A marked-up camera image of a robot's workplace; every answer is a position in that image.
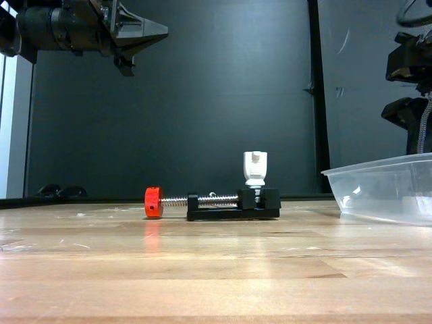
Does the black power plug braided cord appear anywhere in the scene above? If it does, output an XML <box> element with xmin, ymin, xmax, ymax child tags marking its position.
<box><xmin>417</xmin><ymin>97</ymin><xmax>432</xmax><ymax>155</ymax></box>

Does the white power receptacle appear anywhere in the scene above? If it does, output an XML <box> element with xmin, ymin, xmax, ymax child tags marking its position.
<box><xmin>242</xmin><ymin>151</ymin><xmax>269</xmax><ymax>203</ymax></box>

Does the clear plastic tub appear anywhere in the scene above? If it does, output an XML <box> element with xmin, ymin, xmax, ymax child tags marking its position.
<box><xmin>320</xmin><ymin>152</ymin><xmax>432</xmax><ymax>227</ymax></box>

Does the black clamp with orange knob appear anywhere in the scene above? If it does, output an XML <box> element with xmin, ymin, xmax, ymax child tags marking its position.
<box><xmin>144</xmin><ymin>185</ymin><xmax>282</xmax><ymax>222</ymax></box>

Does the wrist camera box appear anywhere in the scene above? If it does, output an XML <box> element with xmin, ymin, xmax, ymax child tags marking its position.
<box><xmin>385</xmin><ymin>32</ymin><xmax>432</xmax><ymax>92</ymax></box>

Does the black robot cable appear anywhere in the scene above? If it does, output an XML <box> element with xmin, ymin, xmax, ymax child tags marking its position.
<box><xmin>396</xmin><ymin>0</ymin><xmax>432</xmax><ymax>25</ymax></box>

